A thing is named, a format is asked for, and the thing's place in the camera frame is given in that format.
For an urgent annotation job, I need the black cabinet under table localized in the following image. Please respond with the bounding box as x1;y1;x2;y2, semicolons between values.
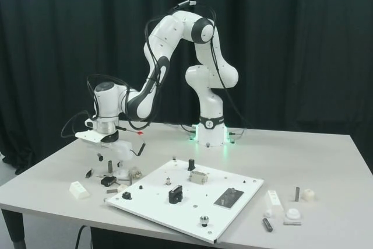
90;227;216;249

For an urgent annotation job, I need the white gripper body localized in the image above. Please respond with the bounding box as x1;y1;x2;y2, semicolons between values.
100;140;132;162

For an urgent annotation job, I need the black floor cable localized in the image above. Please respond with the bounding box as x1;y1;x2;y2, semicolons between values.
76;225;88;249

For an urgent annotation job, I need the black D-SUB plug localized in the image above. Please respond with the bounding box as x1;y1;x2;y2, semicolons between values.
100;175;117;187

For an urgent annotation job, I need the flat white mounting plate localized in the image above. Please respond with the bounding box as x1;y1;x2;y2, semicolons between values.
75;131;103;144

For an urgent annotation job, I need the black curtain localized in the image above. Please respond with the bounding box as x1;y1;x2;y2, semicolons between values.
0;0;373;176

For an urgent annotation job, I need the dark table leg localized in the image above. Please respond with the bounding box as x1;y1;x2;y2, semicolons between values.
1;208;26;249

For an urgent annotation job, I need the white medium gear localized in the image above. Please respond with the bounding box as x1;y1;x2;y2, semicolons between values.
284;207;301;221

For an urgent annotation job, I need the silver flange ring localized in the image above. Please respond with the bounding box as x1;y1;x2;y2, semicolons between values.
96;117;119;135

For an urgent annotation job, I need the white holder with holes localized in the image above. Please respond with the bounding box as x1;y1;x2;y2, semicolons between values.
69;181;90;200
267;190;284;212

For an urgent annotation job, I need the white task board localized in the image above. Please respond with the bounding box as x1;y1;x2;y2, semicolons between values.
103;159;265;244

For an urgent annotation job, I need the clear waterproof plug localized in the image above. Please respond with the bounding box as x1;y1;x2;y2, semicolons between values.
127;166;143;180

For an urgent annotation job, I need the black base cable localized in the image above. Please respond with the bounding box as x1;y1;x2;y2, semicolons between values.
178;122;199;134

